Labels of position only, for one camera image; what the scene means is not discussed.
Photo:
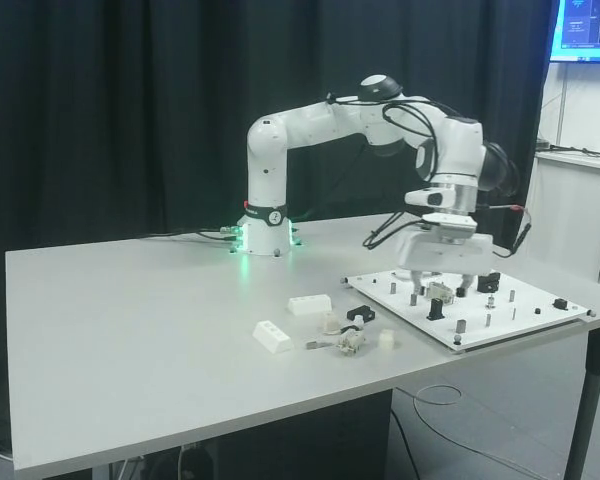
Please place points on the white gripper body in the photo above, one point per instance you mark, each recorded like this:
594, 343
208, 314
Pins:
445, 252

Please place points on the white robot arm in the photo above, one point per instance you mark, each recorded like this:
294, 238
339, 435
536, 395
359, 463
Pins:
270, 165

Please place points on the metal square peg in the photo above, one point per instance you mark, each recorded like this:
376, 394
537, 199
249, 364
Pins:
461, 325

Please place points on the white round holder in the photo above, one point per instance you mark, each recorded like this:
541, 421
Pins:
328, 322

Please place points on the white peg holder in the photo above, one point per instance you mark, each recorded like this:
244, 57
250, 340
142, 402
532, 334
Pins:
310, 304
272, 337

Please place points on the black D-SUB plug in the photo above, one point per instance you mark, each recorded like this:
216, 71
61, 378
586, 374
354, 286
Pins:
489, 282

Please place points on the metal BNC plug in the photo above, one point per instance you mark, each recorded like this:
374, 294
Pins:
490, 301

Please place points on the flat white wrist plate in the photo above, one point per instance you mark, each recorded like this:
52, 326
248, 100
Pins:
450, 222

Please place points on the white task board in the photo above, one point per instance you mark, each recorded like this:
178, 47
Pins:
505, 327

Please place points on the black Ethernet plug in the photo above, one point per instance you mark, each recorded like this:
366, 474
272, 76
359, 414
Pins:
361, 312

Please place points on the small white cube holder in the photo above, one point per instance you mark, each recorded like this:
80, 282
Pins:
387, 340

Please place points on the beige waterproof plug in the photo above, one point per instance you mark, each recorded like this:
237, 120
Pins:
347, 346

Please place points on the white cabinet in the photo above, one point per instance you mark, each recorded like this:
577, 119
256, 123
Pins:
575, 215

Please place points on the dark table leg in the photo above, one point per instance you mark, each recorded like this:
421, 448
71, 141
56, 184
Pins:
585, 400

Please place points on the blue screen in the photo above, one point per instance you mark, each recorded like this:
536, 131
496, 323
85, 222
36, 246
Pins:
587, 30

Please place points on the black curtain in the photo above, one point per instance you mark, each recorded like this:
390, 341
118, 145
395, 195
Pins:
130, 100

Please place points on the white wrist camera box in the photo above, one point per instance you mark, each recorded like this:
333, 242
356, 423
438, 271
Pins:
427, 197

